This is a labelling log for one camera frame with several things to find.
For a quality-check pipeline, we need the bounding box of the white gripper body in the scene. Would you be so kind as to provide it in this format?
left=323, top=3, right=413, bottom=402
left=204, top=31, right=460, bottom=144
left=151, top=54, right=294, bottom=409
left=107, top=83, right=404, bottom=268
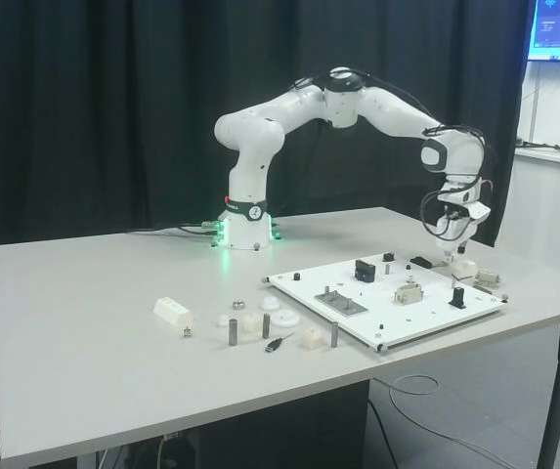
left=433, top=214, right=470, bottom=254

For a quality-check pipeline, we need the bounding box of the beige rectangular plug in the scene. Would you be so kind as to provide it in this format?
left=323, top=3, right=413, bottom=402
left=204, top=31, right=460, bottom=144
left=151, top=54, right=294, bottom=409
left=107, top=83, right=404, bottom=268
left=474, top=272, right=501, bottom=294

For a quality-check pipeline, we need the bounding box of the white task board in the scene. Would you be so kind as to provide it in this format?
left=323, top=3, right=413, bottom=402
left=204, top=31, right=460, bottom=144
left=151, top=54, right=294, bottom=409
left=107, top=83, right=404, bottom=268
left=261, top=250, right=511, bottom=353

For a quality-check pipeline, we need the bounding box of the white cabinet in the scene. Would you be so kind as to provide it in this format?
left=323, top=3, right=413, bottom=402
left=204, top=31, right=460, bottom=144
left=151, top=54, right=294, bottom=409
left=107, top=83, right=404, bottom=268
left=496, top=144, right=560, bottom=283

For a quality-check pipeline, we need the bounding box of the white large gear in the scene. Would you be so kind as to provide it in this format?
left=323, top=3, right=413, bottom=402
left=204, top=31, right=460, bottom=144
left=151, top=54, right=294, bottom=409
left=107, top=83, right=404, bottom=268
left=273, top=311, right=301, bottom=330

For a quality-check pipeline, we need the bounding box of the black USB plug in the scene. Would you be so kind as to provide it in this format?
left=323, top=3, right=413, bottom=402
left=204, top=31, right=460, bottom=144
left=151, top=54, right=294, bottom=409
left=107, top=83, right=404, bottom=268
left=263, top=331, right=291, bottom=355

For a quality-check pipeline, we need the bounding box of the long white holder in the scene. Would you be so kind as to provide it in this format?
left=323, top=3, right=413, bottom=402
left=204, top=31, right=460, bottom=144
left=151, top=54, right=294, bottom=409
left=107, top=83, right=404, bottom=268
left=152, top=295, right=198, bottom=327

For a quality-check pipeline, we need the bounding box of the black curtain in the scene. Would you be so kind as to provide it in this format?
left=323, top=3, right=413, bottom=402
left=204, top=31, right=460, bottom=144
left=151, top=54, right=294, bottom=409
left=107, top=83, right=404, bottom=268
left=0, top=0, right=538, bottom=444

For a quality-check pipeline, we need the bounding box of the grey floor cable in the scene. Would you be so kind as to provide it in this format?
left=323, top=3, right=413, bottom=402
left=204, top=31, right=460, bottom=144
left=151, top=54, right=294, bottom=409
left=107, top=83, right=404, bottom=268
left=369, top=374, right=456, bottom=469

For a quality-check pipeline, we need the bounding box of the black base cable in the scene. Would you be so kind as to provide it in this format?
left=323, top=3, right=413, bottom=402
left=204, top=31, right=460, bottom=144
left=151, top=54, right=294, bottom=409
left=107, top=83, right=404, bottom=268
left=122, top=222, right=222, bottom=237

